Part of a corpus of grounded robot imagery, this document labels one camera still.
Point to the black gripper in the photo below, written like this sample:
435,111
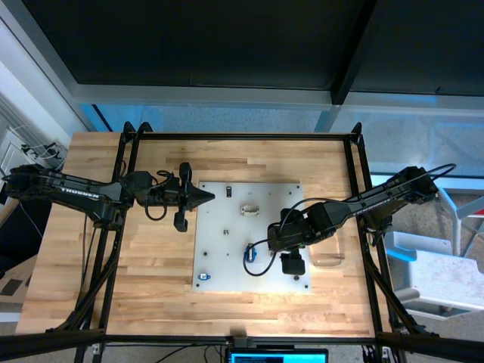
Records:
182,196
291,234

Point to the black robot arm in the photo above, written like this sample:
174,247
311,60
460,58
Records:
363,206
75,191

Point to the small black socket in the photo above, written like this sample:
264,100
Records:
228,192

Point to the silver metal bar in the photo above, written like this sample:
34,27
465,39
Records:
250,254

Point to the clear plastic tub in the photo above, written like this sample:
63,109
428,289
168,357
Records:
329,261

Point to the beige connector housing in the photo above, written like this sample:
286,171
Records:
250,210

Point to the blue clamp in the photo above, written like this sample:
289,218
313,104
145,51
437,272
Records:
246,255

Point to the white task board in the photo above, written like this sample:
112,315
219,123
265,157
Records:
227,272

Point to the blue flanged connector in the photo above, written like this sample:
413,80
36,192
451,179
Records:
203,276

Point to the blue laptop screen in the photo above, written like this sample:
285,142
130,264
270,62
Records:
276,357

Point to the white metal step stool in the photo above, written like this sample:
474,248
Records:
442,276

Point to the brown cardboard box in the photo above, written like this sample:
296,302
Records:
19,276

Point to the black aluminium frame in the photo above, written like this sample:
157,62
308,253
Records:
242,136

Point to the black table-edge camera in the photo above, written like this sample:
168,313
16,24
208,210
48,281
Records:
239,342

